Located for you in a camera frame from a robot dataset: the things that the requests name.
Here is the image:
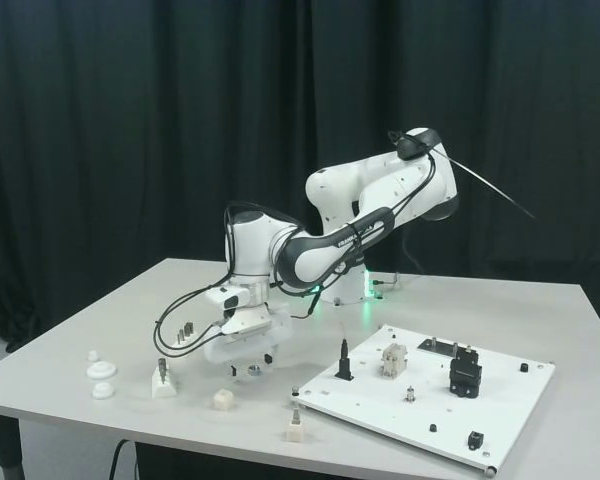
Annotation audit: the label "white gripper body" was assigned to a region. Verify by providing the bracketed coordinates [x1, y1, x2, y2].
[203, 305, 294, 365]

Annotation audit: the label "empty white cube holder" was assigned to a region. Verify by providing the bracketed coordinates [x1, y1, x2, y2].
[212, 388, 236, 413]

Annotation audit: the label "white three-hole peg holder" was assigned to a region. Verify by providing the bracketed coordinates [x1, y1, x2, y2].
[168, 332, 203, 359]

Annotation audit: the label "white wedge peg holder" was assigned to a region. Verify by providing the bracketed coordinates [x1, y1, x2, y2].
[151, 367, 179, 400]

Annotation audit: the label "beige connector block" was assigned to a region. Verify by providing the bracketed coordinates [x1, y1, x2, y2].
[381, 342, 407, 376]

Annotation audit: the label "white large gear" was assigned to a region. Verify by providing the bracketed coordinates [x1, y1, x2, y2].
[85, 362, 118, 384]

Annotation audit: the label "white task board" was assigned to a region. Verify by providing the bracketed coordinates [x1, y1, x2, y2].
[297, 323, 556, 474]

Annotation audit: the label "black D-SUB plug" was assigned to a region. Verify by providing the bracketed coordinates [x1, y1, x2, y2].
[448, 343, 484, 400]

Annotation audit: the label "black table leg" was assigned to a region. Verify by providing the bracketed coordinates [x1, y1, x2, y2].
[0, 410, 20, 480]

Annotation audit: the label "black curtains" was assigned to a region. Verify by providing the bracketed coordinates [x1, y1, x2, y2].
[0, 0, 600, 354]

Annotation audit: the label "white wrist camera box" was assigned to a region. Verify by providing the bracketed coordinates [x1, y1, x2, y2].
[206, 285, 252, 308]

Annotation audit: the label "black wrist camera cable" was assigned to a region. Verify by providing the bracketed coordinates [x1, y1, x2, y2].
[152, 284, 231, 359]

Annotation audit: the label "black floor cable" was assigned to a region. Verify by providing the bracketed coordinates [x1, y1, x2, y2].
[110, 438, 137, 480]

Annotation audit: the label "black base cable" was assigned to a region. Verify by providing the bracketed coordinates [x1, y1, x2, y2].
[401, 224, 427, 277]

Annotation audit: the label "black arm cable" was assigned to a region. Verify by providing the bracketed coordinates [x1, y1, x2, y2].
[223, 128, 439, 294]

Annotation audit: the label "black cable strap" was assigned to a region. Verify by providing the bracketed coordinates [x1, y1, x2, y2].
[387, 128, 444, 161]

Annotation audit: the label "long black cable tie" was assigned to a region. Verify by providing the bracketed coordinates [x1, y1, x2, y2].
[432, 148, 537, 220]

